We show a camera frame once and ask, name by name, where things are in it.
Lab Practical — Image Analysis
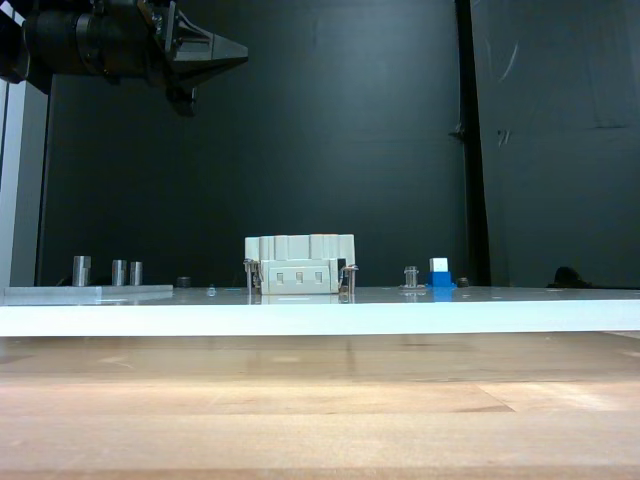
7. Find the black pillar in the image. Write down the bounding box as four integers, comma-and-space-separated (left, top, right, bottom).
452, 0, 495, 287

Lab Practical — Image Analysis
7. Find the white board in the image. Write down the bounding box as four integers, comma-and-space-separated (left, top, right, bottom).
0, 285, 640, 337

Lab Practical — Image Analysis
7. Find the black frame foot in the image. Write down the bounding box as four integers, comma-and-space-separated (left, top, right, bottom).
552, 266, 594, 289

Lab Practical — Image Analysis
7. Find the thick metal bar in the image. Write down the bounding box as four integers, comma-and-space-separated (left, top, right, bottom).
73, 255, 93, 287

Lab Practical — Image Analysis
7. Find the beige connector base housing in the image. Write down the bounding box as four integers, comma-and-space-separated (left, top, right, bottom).
243, 233, 360, 296

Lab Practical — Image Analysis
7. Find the blue socket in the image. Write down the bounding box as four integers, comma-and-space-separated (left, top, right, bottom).
427, 269, 456, 291

